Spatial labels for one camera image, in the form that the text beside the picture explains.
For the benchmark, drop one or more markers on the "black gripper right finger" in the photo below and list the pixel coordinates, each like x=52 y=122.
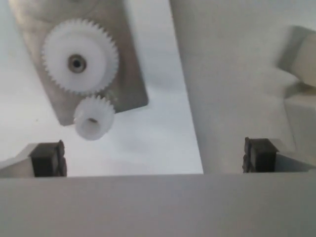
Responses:
x=261 y=158

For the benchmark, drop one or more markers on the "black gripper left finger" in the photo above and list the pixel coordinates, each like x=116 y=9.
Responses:
x=47 y=160

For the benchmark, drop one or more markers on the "white small gear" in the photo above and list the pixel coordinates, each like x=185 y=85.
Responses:
x=95 y=111

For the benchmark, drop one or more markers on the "white medium gear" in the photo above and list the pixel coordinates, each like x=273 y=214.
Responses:
x=59 y=49

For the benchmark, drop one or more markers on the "white parts holder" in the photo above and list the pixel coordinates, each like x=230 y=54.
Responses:
x=303 y=116

